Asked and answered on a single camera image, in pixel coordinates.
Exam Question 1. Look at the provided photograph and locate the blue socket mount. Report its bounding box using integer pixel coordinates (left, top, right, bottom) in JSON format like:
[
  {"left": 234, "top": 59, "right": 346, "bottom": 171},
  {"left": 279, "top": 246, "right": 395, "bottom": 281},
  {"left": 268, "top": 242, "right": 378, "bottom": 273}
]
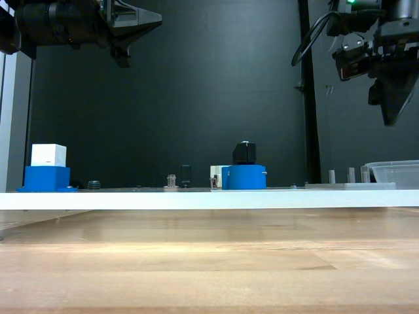
[{"left": 16, "top": 165, "right": 79, "bottom": 193}]

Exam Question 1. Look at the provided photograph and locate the blue round clamp mount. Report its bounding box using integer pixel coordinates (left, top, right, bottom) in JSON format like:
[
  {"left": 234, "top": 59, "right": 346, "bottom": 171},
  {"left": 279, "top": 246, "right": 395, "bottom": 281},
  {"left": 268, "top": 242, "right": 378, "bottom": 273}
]
[{"left": 221, "top": 164, "right": 268, "bottom": 191}]

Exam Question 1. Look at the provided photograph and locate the black clamp block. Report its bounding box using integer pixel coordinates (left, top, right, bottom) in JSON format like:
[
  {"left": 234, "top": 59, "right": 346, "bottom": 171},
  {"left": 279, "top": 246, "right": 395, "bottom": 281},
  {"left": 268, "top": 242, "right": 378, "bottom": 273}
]
[{"left": 232, "top": 141, "right": 257, "bottom": 165}]

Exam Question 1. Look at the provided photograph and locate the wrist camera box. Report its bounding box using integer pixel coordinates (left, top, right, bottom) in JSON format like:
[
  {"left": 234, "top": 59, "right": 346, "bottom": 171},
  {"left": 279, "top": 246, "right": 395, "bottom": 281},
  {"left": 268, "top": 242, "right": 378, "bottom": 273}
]
[{"left": 332, "top": 31, "right": 374, "bottom": 82}]

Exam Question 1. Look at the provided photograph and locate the clear plastic tub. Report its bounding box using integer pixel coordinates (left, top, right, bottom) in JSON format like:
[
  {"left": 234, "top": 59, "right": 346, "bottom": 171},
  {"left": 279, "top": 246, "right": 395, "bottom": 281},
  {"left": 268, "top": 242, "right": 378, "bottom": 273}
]
[{"left": 364, "top": 159, "right": 419, "bottom": 184}]

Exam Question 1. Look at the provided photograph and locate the beige connector housing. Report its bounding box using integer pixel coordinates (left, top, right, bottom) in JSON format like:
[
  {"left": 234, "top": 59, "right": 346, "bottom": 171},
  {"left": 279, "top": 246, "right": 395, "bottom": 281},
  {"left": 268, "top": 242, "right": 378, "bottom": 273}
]
[{"left": 209, "top": 165, "right": 227, "bottom": 190}]

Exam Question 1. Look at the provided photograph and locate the black room pillar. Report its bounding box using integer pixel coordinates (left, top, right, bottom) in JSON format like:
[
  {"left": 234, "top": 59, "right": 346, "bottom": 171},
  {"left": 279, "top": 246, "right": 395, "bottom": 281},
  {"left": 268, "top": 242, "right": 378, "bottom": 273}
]
[{"left": 296, "top": 0, "right": 321, "bottom": 184}]

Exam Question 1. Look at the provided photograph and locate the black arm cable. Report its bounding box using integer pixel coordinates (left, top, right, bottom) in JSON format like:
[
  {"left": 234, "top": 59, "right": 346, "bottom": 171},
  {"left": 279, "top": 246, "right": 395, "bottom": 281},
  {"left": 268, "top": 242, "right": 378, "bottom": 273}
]
[{"left": 291, "top": 11, "right": 343, "bottom": 66}]

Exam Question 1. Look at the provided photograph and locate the white board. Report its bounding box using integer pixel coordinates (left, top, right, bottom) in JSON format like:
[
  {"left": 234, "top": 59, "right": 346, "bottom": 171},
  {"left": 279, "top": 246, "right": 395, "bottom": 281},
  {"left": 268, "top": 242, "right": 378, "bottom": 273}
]
[{"left": 0, "top": 187, "right": 419, "bottom": 211}]

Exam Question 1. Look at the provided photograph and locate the white cube plug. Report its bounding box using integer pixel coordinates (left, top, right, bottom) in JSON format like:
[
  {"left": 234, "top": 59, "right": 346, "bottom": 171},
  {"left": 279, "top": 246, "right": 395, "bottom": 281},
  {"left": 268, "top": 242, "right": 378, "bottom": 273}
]
[{"left": 31, "top": 143, "right": 67, "bottom": 167}]

